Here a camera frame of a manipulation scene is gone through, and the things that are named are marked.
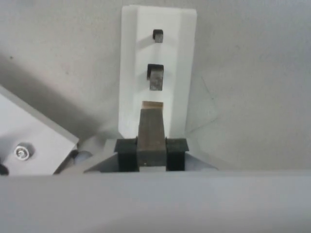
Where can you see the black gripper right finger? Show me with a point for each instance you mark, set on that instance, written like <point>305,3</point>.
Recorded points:
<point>176,155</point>

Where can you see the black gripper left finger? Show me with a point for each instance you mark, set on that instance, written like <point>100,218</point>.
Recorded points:
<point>126,155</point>

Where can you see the large metal square peg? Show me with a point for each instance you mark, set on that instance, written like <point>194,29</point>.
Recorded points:
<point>151,136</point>

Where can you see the medium metal square peg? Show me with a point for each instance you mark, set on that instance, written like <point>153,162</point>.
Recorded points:
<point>156,80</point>

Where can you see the white square peg holder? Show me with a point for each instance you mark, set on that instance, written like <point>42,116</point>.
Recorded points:
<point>182,72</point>

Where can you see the small metal square peg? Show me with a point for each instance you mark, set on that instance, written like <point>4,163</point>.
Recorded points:
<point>158,37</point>

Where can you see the white task board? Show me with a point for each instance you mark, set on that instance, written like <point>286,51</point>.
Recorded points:
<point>36,131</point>

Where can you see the metal board screw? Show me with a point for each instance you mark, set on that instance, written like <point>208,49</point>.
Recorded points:
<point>23,152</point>

